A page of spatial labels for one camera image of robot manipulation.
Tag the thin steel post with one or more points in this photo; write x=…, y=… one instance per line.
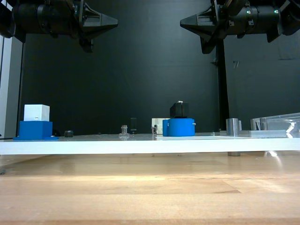
x=240, y=126

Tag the beige connector housing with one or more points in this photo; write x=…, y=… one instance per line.
x=157, y=125

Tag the black room pillar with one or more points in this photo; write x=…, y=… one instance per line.
x=222, y=93

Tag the small clear connector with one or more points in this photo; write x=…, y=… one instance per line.
x=123, y=130

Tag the black knurled knob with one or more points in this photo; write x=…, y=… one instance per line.
x=69, y=133

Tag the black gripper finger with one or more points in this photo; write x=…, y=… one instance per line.
x=201, y=29
x=98, y=28
x=96, y=17
x=201, y=17

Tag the blue round holder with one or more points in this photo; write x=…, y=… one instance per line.
x=180, y=127

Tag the blue flanged holder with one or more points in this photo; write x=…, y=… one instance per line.
x=35, y=130

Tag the steel cylinder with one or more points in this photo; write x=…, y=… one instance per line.
x=232, y=126

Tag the white cube block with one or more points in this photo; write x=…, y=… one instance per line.
x=37, y=112

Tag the grey metal plate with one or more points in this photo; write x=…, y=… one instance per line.
x=269, y=133

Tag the clear plastic tub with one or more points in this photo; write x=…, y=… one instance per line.
x=281, y=124

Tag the black square plug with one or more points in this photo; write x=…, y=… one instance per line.
x=179, y=109

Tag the white task board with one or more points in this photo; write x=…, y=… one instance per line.
x=93, y=146

